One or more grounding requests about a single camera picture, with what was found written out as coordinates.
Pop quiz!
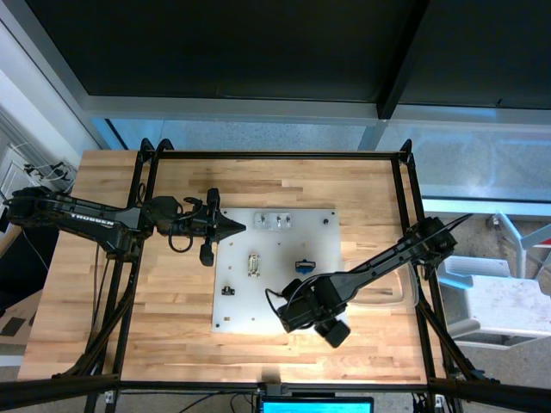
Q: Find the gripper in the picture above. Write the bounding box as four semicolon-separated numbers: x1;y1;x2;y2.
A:
180;188;247;267
279;296;352;348

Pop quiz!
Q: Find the cardboard box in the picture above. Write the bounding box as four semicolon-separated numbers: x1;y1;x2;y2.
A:
0;288;44;345

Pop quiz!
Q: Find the white plastic stool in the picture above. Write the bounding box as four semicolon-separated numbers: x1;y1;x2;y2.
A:
438;254;551;350

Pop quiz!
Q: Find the arm cable loop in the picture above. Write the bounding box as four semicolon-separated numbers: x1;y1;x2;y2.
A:
264;287;288;322
167;223;194;254

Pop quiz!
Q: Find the white board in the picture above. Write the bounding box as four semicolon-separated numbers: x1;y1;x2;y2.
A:
210;208;349;336

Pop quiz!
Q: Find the clear block with pins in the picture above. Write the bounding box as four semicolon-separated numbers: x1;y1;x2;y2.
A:
253;212;294;232

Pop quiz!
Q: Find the black table camera mount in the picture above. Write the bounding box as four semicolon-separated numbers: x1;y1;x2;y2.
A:
257;378;288;399

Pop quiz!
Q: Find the blue screen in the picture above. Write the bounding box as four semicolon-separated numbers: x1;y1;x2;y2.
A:
257;398;375;413

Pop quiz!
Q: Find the clear plastic tub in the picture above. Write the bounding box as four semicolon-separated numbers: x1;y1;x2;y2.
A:
342;256;421;309

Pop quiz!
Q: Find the black wall pillar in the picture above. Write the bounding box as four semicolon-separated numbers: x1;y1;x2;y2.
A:
377;0;431;120

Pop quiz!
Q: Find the black table frame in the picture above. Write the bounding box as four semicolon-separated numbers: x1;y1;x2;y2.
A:
0;138;503;413

